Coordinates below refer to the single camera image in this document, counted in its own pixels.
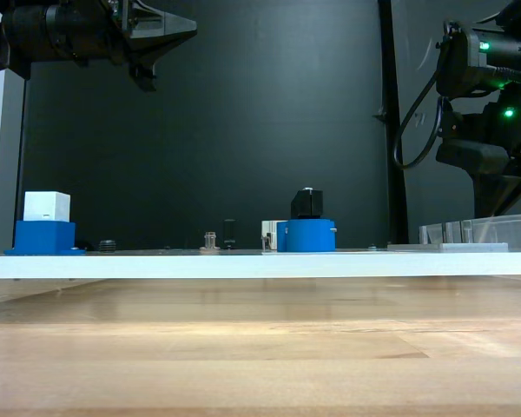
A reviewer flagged black block with silver screw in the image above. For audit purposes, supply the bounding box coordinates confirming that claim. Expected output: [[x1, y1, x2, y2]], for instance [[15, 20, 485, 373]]
[[290, 186, 324, 220]]

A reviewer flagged white cube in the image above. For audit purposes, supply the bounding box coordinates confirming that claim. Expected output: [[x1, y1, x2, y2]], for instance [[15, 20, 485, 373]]
[[23, 189, 72, 222]]

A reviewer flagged blue round holder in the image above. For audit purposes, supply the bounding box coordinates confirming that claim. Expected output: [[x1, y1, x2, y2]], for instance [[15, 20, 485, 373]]
[[276, 218, 338, 254]]

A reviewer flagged blue square base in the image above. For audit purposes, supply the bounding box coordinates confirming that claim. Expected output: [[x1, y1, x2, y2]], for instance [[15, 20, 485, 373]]
[[3, 220, 87, 256]]

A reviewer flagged white board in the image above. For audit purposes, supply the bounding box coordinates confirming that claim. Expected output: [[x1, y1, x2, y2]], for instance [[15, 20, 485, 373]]
[[0, 249, 521, 281]]

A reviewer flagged black camera cable loop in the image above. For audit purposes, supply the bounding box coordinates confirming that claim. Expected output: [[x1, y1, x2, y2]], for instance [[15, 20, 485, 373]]
[[392, 21, 451, 171]]

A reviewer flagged black vertical post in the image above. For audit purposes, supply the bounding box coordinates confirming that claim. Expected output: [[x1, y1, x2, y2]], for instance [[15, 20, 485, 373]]
[[375, 0, 409, 245]]

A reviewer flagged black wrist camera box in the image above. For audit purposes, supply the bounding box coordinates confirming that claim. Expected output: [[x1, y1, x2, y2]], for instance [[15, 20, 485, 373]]
[[435, 19, 474, 97]]

